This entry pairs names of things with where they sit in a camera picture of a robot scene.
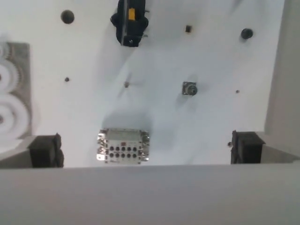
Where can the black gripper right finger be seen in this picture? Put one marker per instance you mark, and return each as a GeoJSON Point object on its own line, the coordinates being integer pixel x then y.
{"type": "Point", "coordinates": [246, 150]}

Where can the black D-SUB plug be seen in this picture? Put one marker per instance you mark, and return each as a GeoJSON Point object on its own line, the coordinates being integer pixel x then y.
{"type": "Point", "coordinates": [122, 23]}

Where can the black USB plug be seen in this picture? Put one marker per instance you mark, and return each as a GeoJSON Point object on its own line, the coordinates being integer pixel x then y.
{"type": "Point", "coordinates": [247, 34]}

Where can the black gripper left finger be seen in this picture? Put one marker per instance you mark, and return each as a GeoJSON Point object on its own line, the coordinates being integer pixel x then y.
{"type": "Point", "coordinates": [47, 152]}

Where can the white medium gear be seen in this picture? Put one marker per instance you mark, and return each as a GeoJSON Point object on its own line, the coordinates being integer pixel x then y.
{"type": "Point", "coordinates": [10, 78]}

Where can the white large gear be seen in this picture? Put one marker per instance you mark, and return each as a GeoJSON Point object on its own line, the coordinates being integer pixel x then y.
{"type": "Point", "coordinates": [14, 122]}

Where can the white task board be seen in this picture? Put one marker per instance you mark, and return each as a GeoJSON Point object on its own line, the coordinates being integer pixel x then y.
{"type": "Point", "coordinates": [164, 58]}

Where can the metal BNC plug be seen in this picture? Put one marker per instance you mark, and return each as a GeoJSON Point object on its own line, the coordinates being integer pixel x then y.
{"type": "Point", "coordinates": [192, 88]}

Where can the small metal peg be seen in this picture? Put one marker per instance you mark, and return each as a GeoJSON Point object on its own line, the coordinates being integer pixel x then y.
{"type": "Point", "coordinates": [126, 84]}

